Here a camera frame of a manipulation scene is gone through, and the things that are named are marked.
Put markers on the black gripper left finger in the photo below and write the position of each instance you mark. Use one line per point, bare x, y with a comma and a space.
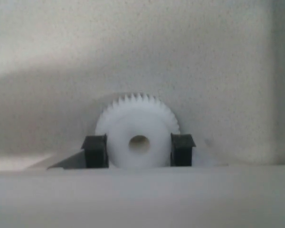
96, 152

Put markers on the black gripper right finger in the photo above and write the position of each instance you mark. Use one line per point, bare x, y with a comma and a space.
181, 150

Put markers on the white medium gear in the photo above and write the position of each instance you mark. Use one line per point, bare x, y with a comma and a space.
137, 133

